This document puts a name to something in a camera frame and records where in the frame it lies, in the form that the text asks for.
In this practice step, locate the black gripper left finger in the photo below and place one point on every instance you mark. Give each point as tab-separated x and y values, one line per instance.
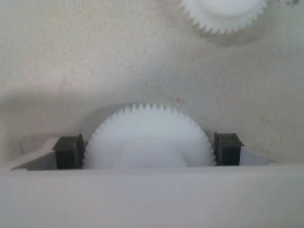
67	152

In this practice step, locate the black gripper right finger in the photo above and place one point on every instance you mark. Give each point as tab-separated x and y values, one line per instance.
228	150

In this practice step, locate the white large gear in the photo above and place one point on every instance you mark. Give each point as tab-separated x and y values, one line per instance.
147	135

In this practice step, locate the white medium gear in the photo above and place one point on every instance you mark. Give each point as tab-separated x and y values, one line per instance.
223	14

